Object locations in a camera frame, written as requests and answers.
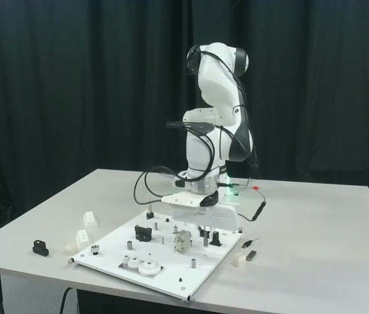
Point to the black curtains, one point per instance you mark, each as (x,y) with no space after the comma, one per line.
(73,85)

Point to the metal square peg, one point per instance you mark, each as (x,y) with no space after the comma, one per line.
(205,243)

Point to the white small gear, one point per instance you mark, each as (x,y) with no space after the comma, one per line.
(125,260)

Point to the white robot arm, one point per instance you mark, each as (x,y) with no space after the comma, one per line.
(210,85)

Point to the grey metal block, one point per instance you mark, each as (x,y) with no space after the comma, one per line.
(252,255)

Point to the small white cube holder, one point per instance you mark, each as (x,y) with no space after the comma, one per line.
(238,260)
(69,249)

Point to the white task board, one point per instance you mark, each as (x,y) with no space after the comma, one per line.
(158,255)

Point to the white sloped peg holder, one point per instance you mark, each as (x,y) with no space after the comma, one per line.
(83,237)
(90,219)

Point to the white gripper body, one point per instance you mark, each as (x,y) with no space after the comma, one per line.
(215,214)

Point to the white large gear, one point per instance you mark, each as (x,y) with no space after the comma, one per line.
(148,267)

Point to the white medium gear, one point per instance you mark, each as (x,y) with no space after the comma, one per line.
(134,263)

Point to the black USB plug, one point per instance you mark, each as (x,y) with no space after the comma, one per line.
(247,243)

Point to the black D-SUB plug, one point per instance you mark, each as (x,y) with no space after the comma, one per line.
(40,247)

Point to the black Ethernet plug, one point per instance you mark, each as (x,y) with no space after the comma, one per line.
(149,214)

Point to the metal BNC plug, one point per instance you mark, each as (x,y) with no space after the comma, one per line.
(95,249)

